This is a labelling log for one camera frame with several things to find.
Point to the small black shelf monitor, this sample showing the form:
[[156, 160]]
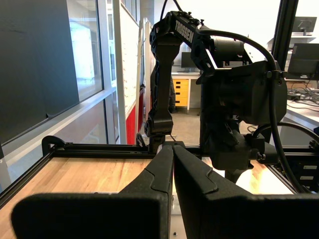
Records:
[[304, 25]]

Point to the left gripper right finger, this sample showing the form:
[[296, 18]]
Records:
[[236, 216]]

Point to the yellow drawer cabinet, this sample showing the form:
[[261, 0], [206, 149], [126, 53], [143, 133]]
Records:
[[181, 92]]

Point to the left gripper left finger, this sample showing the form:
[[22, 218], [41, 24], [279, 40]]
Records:
[[99, 216]]

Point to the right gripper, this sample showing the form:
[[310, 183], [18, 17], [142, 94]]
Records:
[[229, 154]]

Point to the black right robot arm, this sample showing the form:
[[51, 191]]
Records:
[[162, 74]]

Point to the white partition board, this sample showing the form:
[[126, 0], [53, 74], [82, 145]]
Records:
[[129, 62]]

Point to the black aluminium frame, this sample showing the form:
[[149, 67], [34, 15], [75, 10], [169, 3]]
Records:
[[284, 25]]

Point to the large black monitor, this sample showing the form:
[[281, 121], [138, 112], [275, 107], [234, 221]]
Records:
[[301, 62]]

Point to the black desk monitor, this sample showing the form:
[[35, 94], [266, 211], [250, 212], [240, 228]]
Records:
[[187, 59]]

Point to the white desk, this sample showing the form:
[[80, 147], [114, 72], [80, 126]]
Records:
[[304, 112]]

